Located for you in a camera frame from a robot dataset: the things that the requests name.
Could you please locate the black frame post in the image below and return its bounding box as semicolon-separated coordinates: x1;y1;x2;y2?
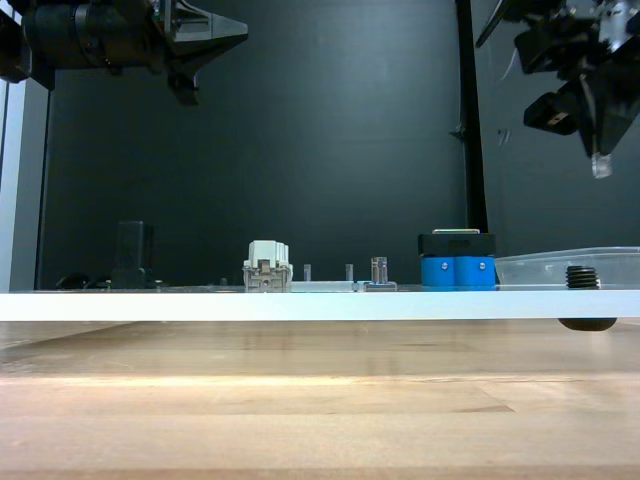
449;0;490;234

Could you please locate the grey RJ45 connector cable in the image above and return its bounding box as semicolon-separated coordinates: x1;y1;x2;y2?
591;152;614;180

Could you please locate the silver cylindrical connector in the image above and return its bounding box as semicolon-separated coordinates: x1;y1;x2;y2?
363;256;399;293

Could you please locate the blue two-lobed mount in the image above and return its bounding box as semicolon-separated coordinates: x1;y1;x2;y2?
420;256;496;290

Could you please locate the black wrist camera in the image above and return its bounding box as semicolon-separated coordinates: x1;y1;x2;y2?
514;24;576;76

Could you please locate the black rubber foot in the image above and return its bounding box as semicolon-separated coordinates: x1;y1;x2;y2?
557;318;617;332

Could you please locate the clear plastic tub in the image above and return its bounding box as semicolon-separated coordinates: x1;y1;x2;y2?
493;244;640;291

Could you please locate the beige industrial connector housing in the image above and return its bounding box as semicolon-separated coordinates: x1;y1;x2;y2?
242;239;294;294

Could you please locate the low black fixture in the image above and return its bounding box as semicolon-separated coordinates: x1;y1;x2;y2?
54;272;112;290

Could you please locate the black connector block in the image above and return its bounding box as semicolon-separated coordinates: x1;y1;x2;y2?
417;232;498;260

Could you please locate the clear plastic bar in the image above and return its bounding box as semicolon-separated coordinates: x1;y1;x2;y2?
290;280;369;294

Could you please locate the black threaded screw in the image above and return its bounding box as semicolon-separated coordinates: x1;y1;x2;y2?
565;265;601;290

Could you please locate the white task board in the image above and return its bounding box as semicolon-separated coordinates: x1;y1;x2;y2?
0;285;640;322

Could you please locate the tall black connector housing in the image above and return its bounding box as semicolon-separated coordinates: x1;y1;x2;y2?
112;219;157;290

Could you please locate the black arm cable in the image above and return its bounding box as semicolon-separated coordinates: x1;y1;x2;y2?
474;0;509;49

